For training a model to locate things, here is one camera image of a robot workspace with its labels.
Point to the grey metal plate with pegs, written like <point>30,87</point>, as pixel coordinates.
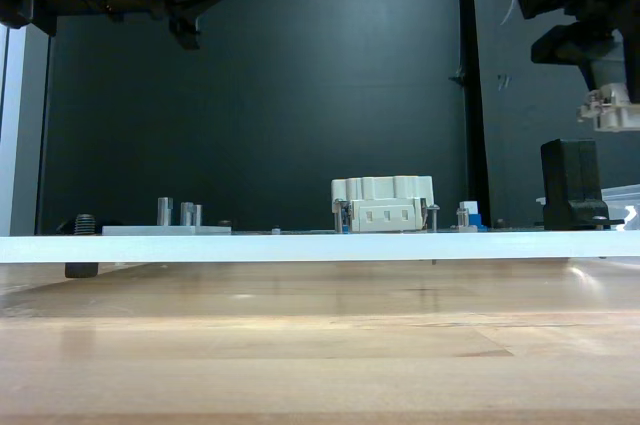
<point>165,230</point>

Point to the black board screw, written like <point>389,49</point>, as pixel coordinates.
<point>225,222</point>
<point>85,225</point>

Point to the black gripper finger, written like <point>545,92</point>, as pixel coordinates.
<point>607,75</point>
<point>200,2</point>

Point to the white task board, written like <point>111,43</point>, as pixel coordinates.
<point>320,247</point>

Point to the clear plastic tub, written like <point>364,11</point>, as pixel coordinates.
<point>625,197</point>

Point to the grey connector base with screws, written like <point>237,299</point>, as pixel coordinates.
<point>382,210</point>

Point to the small blue white connector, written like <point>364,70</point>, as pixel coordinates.
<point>475,222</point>

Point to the black plastic socket block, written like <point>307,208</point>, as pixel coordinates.
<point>570,185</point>

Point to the black wall pillar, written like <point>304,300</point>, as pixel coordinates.
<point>475,145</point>

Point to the grey ten-hole connector insert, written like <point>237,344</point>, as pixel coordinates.
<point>615,115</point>

